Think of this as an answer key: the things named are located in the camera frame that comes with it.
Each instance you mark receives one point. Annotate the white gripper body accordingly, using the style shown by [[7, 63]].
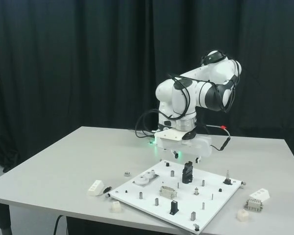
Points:
[[198, 146]]

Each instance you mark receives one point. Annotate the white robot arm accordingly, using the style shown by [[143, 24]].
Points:
[[181, 102]]

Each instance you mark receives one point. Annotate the black D-SUB plug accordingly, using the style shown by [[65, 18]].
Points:
[[187, 172]]

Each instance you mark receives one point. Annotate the white task board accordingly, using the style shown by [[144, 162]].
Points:
[[161, 178]]

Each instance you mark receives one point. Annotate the metal BNC plug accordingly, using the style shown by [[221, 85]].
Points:
[[197, 190]]

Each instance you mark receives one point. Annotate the white medium gear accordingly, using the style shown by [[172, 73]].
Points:
[[150, 175]]

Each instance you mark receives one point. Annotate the metal tipped black plug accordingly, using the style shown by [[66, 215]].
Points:
[[227, 180]]

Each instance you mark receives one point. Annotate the white large gear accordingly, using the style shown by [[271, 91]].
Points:
[[141, 180]]

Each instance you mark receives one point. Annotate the metal square peg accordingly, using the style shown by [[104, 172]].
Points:
[[193, 216], [157, 202]]

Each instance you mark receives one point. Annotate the metal nut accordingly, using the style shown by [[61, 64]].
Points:
[[126, 174]]

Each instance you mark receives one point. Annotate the grey multi-pin plug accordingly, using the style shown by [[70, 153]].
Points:
[[252, 204]]

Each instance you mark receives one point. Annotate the white wedge holder with holes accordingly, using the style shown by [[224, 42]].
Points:
[[259, 195], [95, 188]]

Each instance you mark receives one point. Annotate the small white square holder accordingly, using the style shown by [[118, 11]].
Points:
[[243, 215], [116, 206]]

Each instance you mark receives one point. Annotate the black curtain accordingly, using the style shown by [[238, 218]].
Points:
[[63, 61]]

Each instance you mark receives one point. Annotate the black table leg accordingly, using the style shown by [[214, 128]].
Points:
[[1, 218]]

